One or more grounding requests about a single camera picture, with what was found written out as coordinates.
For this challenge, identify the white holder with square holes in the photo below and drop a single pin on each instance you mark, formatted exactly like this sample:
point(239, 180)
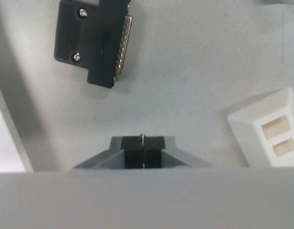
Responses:
point(246, 133)

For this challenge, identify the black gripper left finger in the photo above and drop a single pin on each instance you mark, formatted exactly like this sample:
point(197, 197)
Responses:
point(132, 152)

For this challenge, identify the black D-SUB plug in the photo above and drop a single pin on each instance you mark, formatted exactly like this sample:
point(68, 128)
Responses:
point(73, 35)

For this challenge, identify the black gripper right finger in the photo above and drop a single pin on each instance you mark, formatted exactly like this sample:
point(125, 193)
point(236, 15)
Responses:
point(154, 152)

